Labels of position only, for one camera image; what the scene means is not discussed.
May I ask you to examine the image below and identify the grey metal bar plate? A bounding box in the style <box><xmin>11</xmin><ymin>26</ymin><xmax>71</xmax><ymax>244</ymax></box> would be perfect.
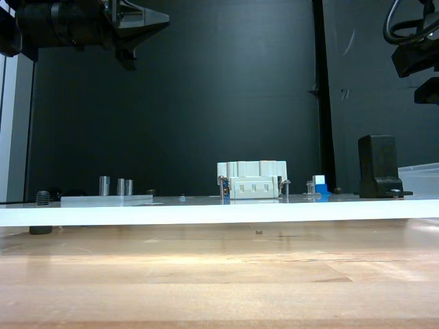
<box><xmin>60</xmin><ymin>194</ymin><xmax>154</xmax><ymax>208</ymax></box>

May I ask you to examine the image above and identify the white taskboard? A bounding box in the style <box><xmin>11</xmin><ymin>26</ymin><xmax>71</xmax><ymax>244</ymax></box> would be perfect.
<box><xmin>0</xmin><ymin>197</ymin><xmax>439</xmax><ymax>228</ymax></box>

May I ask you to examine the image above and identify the black socket block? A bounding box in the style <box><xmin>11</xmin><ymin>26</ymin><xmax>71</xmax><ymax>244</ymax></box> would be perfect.
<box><xmin>357</xmin><ymin>134</ymin><xmax>414</xmax><ymax>199</ymax></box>

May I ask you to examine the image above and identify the clear plastic tub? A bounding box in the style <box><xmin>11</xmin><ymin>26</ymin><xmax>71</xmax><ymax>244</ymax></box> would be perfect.
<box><xmin>397</xmin><ymin>160</ymin><xmax>439</xmax><ymax>199</ymax></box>

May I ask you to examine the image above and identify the small blue connector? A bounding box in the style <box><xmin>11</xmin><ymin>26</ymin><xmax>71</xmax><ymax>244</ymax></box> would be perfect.
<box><xmin>312</xmin><ymin>174</ymin><xmax>331</xmax><ymax>200</ymax></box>

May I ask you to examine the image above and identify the small silver connector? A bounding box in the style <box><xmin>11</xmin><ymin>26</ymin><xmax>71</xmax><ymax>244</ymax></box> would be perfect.
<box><xmin>303</xmin><ymin>180</ymin><xmax>322</xmax><ymax>199</ymax></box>

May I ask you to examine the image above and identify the beige connector housing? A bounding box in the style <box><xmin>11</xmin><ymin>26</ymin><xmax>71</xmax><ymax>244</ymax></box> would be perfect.
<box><xmin>216</xmin><ymin>160</ymin><xmax>292</xmax><ymax>200</ymax></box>

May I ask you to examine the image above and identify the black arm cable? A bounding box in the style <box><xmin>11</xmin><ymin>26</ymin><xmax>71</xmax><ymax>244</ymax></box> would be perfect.
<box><xmin>382</xmin><ymin>0</ymin><xmax>434</xmax><ymax>45</ymax></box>

